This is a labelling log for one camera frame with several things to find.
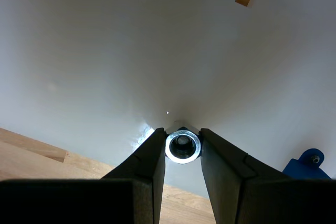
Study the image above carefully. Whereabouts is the steel nut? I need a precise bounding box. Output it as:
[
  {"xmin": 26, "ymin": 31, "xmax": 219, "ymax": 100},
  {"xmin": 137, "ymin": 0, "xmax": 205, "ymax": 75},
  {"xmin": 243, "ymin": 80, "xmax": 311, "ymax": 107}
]
[{"xmin": 164, "ymin": 120, "xmax": 203, "ymax": 165}]

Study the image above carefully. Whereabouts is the white task board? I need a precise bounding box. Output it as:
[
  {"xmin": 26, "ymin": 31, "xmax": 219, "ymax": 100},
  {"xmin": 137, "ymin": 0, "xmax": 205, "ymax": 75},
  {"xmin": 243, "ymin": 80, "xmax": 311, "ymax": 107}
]
[{"xmin": 0, "ymin": 0, "xmax": 336, "ymax": 207}]

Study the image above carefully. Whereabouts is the blue socket block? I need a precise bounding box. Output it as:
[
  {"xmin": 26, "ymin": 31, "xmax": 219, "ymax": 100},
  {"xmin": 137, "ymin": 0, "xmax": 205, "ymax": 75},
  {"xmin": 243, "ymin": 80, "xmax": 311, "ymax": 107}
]
[{"xmin": 281, "ymin": 148, "xmax": 332, "ymax": 181}]

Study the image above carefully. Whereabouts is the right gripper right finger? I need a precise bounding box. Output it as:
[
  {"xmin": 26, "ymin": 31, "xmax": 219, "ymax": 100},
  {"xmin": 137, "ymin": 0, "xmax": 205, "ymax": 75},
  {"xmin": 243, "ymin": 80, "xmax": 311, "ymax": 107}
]
[{"xmin": 199, "ymin": 127, "xmax": 336, "ymax": 224}]

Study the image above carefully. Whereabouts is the threaded stud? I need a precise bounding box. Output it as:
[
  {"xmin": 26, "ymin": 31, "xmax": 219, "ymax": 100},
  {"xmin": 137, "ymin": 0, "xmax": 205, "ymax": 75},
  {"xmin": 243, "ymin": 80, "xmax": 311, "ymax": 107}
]
[{"xmin": 174, "ymin": 135, "xmax": 191, "ymax": 154}]

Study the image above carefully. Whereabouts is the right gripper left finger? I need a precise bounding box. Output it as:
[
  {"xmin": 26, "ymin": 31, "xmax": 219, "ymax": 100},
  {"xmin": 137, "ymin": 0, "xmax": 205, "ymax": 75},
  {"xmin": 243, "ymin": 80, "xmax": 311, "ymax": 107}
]
[{"xmin": 0, "ymin": 127, "xmax": 167, "ymax": 224}]

